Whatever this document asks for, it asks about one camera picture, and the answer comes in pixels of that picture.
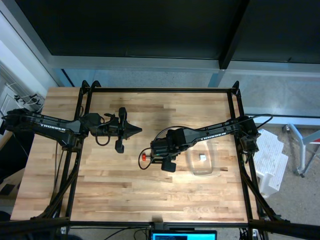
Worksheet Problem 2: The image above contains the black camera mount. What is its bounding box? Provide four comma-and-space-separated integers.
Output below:
149, 217, 167, 230

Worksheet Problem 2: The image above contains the black clamp with orange knob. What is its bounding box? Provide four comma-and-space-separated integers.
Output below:
141, 154, 163, 165

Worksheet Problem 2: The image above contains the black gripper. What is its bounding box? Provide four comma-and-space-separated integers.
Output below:
96, 107, 143, 154
149, 139, 177, 174

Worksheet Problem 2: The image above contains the clear plastic tub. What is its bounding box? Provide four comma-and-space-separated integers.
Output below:
186, 141, 221, 179

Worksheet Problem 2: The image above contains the black and white cable bundle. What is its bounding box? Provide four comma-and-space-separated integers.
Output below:
13, 92, 44, 107

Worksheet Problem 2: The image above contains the white stepped block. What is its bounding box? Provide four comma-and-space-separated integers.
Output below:
252, 128, 290, 200

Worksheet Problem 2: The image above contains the grey metal stand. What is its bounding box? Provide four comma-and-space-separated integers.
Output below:
282, 123, 320, 179

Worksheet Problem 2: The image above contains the black aluminium frame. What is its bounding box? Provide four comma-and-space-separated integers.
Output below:
0, 79, 320, 240

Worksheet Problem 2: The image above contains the blue laptop screen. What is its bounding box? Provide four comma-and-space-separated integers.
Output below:
149, 229, 218, 240

